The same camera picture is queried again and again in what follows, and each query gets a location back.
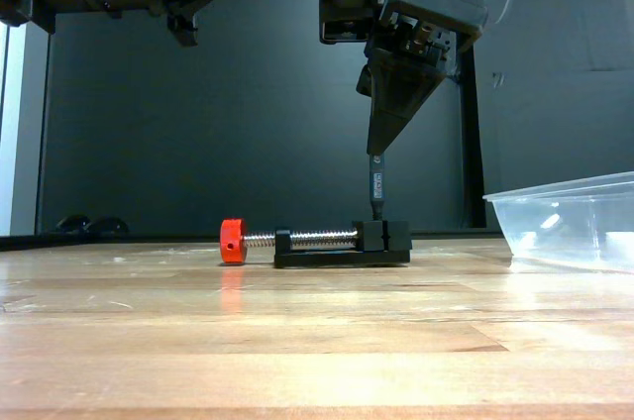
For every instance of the black corner bracket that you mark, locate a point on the black corner bracket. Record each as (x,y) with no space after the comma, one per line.
(109,224)
(74,223)

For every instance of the small black clamp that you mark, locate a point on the small black clamp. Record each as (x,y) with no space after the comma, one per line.
(386,241)

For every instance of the red round knob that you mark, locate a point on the red round knob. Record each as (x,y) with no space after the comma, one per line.
(232,241)

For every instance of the silver threaded screw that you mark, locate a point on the silver threaded screw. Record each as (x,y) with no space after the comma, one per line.
(322,238)

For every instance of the clear plastic container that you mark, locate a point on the clear plastic container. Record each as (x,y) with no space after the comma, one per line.
(560,227)

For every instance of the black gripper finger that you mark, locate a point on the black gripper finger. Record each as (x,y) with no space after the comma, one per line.
(391,93)
(365,80)

